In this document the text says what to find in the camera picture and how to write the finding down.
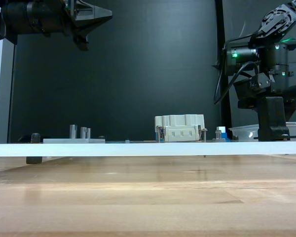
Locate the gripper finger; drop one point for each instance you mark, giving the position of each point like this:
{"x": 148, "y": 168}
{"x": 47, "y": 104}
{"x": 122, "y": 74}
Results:
{"x": 102, "y": 12}
{"x": 290, "y": 109}
{"x": 88, "y": 24}

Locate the black USB socket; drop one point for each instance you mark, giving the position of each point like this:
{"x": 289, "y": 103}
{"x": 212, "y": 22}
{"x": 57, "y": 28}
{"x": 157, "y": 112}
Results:
{"x": 271, "y": 118}

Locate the clear plastic tub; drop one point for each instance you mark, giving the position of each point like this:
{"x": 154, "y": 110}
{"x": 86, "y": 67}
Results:
{"x": 244, "y": 133}

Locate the small white blue connector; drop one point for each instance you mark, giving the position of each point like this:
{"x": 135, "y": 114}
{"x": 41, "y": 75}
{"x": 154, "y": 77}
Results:
{"x": 221, "y": 129}

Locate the silver connector mounting screw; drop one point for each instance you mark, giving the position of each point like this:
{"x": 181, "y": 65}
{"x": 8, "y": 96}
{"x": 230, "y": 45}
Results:
{"x": 158, "y": 138}
{"x": 204, "y": 134}

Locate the grey multi-pin connector housing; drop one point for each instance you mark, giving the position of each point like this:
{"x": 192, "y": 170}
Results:
{"x": 180, "y": 128}

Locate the upright steel peg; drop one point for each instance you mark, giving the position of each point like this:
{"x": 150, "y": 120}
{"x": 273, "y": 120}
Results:
{"x": 73, "y": 132}
{"x": 89, "y": 133}
{"x": 83, "y": 133}

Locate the grey metal plate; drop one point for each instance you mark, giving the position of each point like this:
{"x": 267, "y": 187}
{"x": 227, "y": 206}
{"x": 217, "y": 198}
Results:
{"x": 71, "y": 141}

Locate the white task board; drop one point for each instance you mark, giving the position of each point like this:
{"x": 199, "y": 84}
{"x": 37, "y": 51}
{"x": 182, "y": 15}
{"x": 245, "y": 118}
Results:
{"x": 148, "y": 150}

